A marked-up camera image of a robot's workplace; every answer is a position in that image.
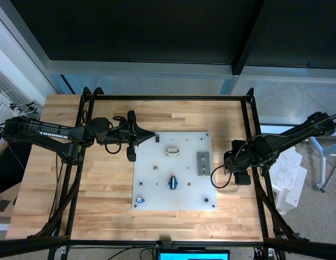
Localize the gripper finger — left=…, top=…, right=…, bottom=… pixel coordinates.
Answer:
left=136, top=134, right=156, bottom=148
left=136, top=125, right=156, bottom=135

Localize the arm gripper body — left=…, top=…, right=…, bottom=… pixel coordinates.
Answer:
left=223, top=140, right=252, bottom=186
left=113, top=110, right=138, bottom=163

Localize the clear plastic tub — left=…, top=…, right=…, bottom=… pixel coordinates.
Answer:
left=213, top=147, right=242, bottom=195

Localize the grey connector housing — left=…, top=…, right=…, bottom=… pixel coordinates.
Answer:
left=165, top=147, right=181, bottom=158

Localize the aluminium block with holes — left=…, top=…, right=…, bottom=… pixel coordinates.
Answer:
left=196, top=151, right=211, bottom=177

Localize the white foam block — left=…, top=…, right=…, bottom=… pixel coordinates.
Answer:
left=268, top=147, right=309, bottom=216

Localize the large blue clamp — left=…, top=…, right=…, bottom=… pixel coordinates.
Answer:
left=167, top=175, right=179, bottom=191

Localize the white task board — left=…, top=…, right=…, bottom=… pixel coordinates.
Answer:
left=131, top=132, right=219, bottom=211

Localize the grey metal stand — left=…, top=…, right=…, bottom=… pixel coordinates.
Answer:
left=302, top=134, right=336, bottom=193

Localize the laptop screen with blue edge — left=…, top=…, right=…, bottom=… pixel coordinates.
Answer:
left=156, top=249, right=230, bottom=260

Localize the black box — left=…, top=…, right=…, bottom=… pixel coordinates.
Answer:
left=0, top=140, right=25, bottom=200

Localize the white cabinet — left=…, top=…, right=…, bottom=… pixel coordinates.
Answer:
left=0, top=89, right=44, bottom=131

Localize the brown cardboard box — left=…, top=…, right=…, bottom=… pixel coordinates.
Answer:
left=0, top=181, right=22, bottom=217

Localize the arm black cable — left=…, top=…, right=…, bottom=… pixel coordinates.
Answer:
left=210, top=112, right=336, bottom=190
left=104, top=115, right=131, bottom=155

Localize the black aluminium frame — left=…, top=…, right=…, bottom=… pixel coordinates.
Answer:
left=0, top=86, right=336, bottom=260

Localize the small black camera mount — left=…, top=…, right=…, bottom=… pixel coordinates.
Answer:
left=160, top=237, right=176, bottom=250

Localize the tangled cable bundle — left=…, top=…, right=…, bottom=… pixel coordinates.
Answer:
left=8, top=100, right=42, bottom=115

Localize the black floor cable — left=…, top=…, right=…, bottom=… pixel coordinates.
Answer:
left=139, top=246, right=158, bottom=260

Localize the black window post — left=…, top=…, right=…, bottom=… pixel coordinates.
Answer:
left=232, top=0, right=266, bottom=76

